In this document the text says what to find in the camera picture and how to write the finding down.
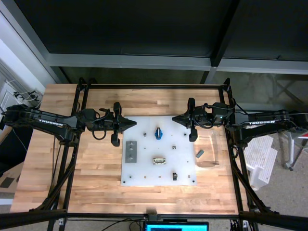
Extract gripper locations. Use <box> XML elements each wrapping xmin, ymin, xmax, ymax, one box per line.
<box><xmin>92</xmin><ymin>102</ymin><xmax>137</xmax><ymax>147</ymax></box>
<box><xmin>172</xmin><ymin>98</ymin><xmax>215</xmax><ymax>142</ymax></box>

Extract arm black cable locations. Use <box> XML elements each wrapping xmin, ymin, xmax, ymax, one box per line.
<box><xmin>92</xmin><ymin>108</ymin><xmax>109</xmax><ymax>141</ymax></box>
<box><xmin>193</xmin><ymin>103</ymin><xmax>235</xmax><ymax>129</ymax></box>

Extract grey peg plate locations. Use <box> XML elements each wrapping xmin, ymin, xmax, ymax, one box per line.
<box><xmin>125</xmin><ymin>141</ymin><xmax>138</xmax><ymax>164</ymax></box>

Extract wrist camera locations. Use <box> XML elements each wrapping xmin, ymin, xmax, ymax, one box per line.
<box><xmin>81</xmin><ymin>108</ymin><xmax>97</xmax><ymax>121</ymax></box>
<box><xmin>213</xmin><ymin>103</ymin><xmax>229</xmax><ymax>121</ymax></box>

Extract cardboard box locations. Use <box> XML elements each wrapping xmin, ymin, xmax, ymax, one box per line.
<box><xmin>0</xmin><ymin>161</ymin><xmax>25</xmax><ymax>193</ymax></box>

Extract grey partition beam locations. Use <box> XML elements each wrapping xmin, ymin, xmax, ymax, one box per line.
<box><xmin>0</xmin><ymin>0</ymin><xmax>308</xmax><ymax>84</ymax></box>

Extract white plastic step stool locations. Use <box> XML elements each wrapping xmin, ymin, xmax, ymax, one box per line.
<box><xmin>243</xmin><ymin>135</ymin><xmax>275</xmax><ymax>192</ymax></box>

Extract black partition post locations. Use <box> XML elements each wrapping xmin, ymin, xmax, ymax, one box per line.
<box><xmin>210</xmin><ymin>0</ymin><xmax>241</xmax><ymax>67</ymax></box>

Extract black table-level camera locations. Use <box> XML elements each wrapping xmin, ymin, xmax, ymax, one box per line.
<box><xmin>146</xmin><ymin>208</ymin><xmax>161</xmax><ymax>221</ymax></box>

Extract black metal frame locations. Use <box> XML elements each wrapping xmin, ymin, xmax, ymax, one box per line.
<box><xmin>0</xmin><ymin>77</ymin><xmax>308</xmax><ymax>231</ymax></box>

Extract white taskboard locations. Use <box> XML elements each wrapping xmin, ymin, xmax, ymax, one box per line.
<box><xmin>119</xmin><ymin>115</ymin><xmax>199</xmax><ymax>187</ymax></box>

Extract laptop screen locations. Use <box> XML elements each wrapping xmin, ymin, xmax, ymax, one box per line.
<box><xmin>143</xmin><ymin>221</ymin><xmax>209</xmax><ymax>231</ymax></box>

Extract tangled wall cables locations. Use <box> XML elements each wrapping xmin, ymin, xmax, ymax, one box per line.
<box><xmin>12</xmin><ymin>89</ymin><xmax>43</xmax><ymax>103</ymax></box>

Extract clear plastic tub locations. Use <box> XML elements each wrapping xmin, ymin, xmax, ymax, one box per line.
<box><xmin>193</xmin><ymin>129</ymin><xmax>227</xmax><ymax>169</ymax></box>

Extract grey metal stand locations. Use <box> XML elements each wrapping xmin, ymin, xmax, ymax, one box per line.
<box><xmin>278</xmin><ymin>127</ymin><xmax>308</xmax><ymax>172</ymax></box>

